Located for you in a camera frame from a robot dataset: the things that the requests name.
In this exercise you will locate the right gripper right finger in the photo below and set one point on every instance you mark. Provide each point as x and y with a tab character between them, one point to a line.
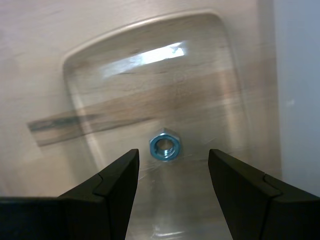
250	212

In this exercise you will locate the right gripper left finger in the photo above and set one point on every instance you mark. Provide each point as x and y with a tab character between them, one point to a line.
87	212

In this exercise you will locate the clear plastic tub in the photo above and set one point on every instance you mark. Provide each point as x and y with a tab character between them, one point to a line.
150	87

